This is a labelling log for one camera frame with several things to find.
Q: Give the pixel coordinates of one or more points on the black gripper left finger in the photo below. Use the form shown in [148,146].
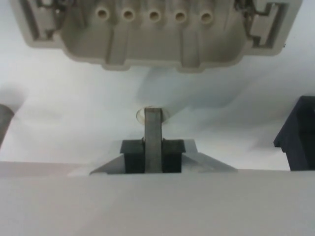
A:
[133,159]

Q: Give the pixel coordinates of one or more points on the metal square peg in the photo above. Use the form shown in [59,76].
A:
[153,137]

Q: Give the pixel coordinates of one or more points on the white task board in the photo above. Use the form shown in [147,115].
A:
[73,86]

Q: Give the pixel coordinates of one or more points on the thick metal round peg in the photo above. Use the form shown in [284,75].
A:
[5,123]

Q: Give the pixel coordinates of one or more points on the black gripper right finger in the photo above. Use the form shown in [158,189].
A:
[172,159]

